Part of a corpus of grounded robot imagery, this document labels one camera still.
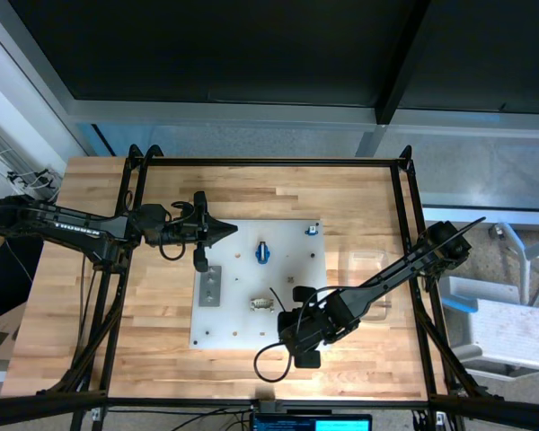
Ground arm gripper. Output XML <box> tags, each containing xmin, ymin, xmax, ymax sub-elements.
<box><xmin>163</xmin><ymin>191</ymin><xmax>239</xmax><ymax>273</ymax></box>
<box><xmin>277</xmin><ymin>286</ymin><xmax>331</xmax><ymax>369</ymax></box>

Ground white board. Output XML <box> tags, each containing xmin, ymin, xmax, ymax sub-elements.
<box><xmin>187</xmin><ymin>217</ymin><xmax>332</xmax><ymax>350</ymax></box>

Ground blue clamp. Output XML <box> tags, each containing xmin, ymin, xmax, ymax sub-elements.
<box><xmin>252</xmin><ymin>241</ymin><xmax>273</xmax><ymax>268</ymax></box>

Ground grey metal plate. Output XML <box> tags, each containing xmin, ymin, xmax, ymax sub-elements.
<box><xmin>198</xmin><ymin>265</ymin><xmax>223</xmax><ymax>308</ymax></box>

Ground blue-edged screen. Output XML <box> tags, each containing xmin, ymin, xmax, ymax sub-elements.
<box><xmin>250</xmin><ymin>412</ymin><xmax>373</xmax><ymax>431</ymax></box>

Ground clear plastic tub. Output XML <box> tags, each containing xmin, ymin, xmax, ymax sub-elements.
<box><xmin>340</xmin><ymin>249</ymin><xmax>394</xmax><ymax>325</ymax></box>

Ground white bin with blue edge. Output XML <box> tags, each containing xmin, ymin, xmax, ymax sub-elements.
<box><xmin>442</xmin><ymin>276</ymin><xmax>522</xmax><ymax>315</ymax></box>

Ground black bin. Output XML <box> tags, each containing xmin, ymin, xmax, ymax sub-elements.
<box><xmin>0</xmin><ymin>237</ymin><xmax>44</xmax><ymax>324</ymax></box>

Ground white step stool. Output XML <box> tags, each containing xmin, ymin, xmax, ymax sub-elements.
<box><xmin>446</xmin><ymin>295</ymin><xmax>539</xmax><ymax>383</ymax></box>

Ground cardboard box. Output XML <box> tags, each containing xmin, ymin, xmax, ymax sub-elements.
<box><xmin>0</xmin><ymin>301</ymin><xmax>28</xmax><ymax>360</ymax></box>

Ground grey metal stand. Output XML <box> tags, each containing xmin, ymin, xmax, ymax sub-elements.
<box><xmin>489</xmin><ymin>222</ymin><xmax>539</xmax><ymax>306</ymax></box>

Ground black table frame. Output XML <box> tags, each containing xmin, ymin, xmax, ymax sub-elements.
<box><xmin>0</xmin><ymin>143</ymin><xmax>539</xmax><ymax>431</ymax></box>

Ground wall plugs with white cables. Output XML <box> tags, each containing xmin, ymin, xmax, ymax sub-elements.
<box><xmin>4</xmin><ymin>166</ymin><xmax>63</xmax><ymax>201</ymax></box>

